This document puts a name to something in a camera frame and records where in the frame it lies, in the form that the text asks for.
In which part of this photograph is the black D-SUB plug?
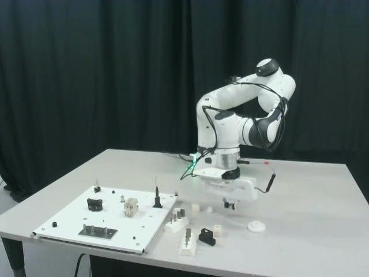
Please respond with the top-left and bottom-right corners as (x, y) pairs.
(198, 227), (217, 246)

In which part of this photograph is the flat white mounting plate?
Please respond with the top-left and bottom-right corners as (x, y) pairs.
(192, 168), (229, 180)

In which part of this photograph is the white large gear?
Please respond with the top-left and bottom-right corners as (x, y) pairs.
(247, 219), (266, 233)

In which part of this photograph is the silver wrist ring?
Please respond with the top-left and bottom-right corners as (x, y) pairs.
(216, 152), (240, 170)

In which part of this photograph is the white task board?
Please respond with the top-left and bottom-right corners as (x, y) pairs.
(31, 185), (179, 256)

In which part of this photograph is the black curtain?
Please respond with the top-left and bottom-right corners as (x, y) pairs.
(0, 0), (369, 203)

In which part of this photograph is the thin black rod on wire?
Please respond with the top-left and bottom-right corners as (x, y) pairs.
(239, 160), (277, 193)

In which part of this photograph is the black hanging cable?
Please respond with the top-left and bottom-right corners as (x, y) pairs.
(76, 253), (88, 277)

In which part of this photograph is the dark table leg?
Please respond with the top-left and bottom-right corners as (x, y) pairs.
(1, 238), (24, 277)

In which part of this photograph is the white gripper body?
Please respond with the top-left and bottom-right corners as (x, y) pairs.
(201, 175), (258, 202)

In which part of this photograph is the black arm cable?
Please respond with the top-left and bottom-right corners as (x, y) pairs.
(229, 75), (290, 153)
(201, 105), (228, 154)

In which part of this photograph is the white peg holder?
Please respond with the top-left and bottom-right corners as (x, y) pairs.
(178, 235), (198, 256)
(163, 215), (190, 233)

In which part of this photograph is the tall black plug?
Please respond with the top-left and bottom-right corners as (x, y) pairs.
(152, 178), (164, 209)

